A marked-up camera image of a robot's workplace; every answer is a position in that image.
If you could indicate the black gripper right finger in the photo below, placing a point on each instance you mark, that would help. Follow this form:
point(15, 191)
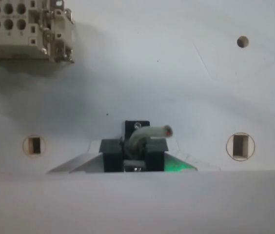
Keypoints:
point(155, 157)

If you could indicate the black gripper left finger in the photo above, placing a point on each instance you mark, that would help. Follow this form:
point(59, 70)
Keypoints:
point(111, 156)

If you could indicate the white task board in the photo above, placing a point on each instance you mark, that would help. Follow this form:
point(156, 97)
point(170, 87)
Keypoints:
point(152, 73)

